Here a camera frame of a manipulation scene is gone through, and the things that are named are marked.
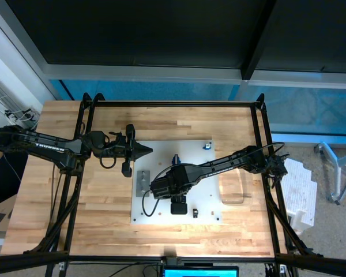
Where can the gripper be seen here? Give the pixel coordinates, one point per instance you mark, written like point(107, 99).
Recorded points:
point(119, 147)
point(179, 209)

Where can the small blue white connector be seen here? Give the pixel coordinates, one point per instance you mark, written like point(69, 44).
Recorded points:
point(206, 146)

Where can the grey metal plate with pegs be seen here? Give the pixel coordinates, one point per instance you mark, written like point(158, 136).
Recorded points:
point(139, 187)

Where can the blue clamp with silver cylinder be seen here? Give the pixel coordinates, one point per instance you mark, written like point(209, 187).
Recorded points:
point(176, 158)

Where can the white task board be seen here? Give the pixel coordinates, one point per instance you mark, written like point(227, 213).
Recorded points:
point(190, 150)

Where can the clear plastic tub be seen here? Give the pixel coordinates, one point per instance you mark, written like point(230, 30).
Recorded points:
point(232, 187)

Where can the blue-edged screen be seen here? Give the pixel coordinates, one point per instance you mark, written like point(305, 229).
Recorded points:
point(200, 272)

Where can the white foam block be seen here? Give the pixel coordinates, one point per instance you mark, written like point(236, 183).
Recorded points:
point(301, 190)

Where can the black electronics box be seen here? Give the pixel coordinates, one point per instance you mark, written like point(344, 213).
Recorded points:
point(3, 179)

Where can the brown cardboard box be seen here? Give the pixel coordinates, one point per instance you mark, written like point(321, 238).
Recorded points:
point(5, 205)

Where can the grey metal stand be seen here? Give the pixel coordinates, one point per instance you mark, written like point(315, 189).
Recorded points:
point(338, 184)

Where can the black plastic bracket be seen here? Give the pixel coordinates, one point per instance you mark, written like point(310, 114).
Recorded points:
point(195, 213)

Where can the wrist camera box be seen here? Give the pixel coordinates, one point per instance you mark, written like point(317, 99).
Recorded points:
point(161, 187)

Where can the black table-level camera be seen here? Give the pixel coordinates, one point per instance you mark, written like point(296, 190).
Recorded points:
point(170, 261)

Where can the black aluminium frame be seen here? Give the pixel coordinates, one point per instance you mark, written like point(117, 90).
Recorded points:
point(173, 104)

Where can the grey window frame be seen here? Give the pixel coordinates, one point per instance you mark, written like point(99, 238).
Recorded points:
point(161, 72)

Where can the black wall pillar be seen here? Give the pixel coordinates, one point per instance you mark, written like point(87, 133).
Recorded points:
point(256, 43)

